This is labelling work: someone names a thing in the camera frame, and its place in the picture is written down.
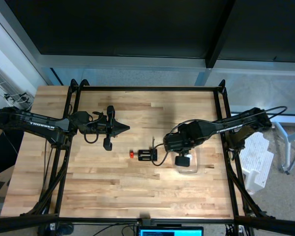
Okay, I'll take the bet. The black metal frame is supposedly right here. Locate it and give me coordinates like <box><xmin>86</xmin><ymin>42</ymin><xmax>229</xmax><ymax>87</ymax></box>
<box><xmin>0</xmin><ymin>78</ymin><xmax>295</xmax><ymax>236</ymax></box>

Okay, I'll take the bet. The brown cardboard box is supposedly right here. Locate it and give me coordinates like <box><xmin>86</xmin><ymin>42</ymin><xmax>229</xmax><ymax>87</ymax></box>
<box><xmin>0</xmin><ymin>164</ymin><xmax>15</xmax><ymax>197</ymax></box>

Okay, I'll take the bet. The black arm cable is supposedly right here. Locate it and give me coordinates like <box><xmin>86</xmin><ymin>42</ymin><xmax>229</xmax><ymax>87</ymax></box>
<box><xmin>257</xmin><ymin>105</ymin><xmax>288</xmax><ymax>120</ymax></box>

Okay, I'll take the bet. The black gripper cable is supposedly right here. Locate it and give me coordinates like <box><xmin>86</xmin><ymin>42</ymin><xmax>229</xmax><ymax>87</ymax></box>
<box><xmin>151</xmin><ymin>150</ymin><xmax>169</xmax><ymax>166</ymax></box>
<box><xmin>83</xmin><ymin>122</ymin><xmax>100</xmax><ymax>145</ymax></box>

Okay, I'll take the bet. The grey metal chair frame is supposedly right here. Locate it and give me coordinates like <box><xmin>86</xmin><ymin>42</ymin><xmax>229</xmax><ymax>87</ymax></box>
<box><xmin>270</xmin><ymin>120</ymin><xmax>295</xmax><ymax>176</ymax></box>

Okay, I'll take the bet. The black vise with red knob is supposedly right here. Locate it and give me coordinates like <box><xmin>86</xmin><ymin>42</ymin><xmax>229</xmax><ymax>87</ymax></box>
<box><xmin>129</xmin><ymin>148</ymin><xmax>159</xmax><ymax>162</ymax></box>

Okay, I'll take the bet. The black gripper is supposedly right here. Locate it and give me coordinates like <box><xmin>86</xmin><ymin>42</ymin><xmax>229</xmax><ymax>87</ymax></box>
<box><xmin>98</xmin><ymin>105</ymin><xmax>130</xmax><ymax>151</ymax></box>
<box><xmin>163</xmin><ymin>132</ymin><xmax>191</xmax><ymax>169</ymax></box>

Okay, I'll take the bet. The clear plastic tub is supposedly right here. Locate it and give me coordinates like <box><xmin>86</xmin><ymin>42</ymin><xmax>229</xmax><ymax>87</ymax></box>
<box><xmin>171</xmin><ymin>137</ymin><xmax>205</xmax><ymax>177</ymax></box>

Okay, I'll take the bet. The laptop screen with blue edge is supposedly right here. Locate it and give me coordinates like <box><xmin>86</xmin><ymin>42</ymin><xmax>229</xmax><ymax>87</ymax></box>
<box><xmin>137</xmin><ymin>226</ymin><xmax>204</xmax><ymax>236</ymax></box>

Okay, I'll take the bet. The black low camera mount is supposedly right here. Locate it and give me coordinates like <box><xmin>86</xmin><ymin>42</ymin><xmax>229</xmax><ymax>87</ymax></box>
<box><xmin>137</xmin><ymin>213</ymin><xmax>155</xmax><ymax>227</ymax></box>

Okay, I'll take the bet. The black and white cable bundle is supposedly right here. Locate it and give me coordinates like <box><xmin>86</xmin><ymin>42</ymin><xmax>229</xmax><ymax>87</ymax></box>
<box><xmin>2</xmin><ymin>91</ymin><xmax>33</xmax><ymax>106</ymax></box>

